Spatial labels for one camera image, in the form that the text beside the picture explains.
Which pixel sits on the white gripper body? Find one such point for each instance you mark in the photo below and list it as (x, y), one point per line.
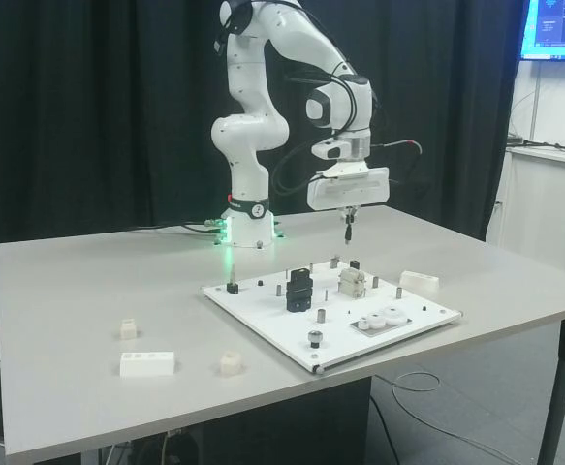
(347, 188)

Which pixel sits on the black USB plug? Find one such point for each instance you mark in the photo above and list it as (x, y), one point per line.
(347, 232)

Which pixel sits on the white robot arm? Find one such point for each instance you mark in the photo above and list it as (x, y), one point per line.
(245, 87)

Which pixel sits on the beige plug connector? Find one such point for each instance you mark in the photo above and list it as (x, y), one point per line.
(351, 283)

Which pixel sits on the black D-SUB plug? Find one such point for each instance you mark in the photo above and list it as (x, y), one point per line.
(299, 290)

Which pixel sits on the white holder with round holes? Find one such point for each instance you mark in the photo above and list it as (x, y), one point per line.
(417, 279)

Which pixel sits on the white medium gear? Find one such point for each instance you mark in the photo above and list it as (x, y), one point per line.
(375, 321)

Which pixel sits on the white large gear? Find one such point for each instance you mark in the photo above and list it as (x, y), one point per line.
(393, 316)

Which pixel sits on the white small gear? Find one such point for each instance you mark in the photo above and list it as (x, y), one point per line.
(363, 325)

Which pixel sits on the metal bolt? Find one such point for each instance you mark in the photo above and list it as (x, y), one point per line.
(232, 281)

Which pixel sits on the metal BNC plug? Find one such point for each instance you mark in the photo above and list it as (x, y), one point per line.
(313, 338)

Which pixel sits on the white task board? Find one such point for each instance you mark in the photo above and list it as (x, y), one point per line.
(272, 329)

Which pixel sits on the white cabinet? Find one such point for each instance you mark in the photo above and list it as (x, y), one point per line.
(539, 208)

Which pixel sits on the small white holder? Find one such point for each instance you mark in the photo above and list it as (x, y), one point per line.
(230, 363)
(129, 328)

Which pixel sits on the black curtain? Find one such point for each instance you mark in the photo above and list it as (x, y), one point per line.
(93, 106)

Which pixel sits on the long white holder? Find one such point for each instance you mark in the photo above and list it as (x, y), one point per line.
(146, 364)

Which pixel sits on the blue screen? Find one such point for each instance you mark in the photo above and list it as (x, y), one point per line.
(560, 26)

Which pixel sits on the black table leg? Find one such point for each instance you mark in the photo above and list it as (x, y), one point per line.
(560, 387)

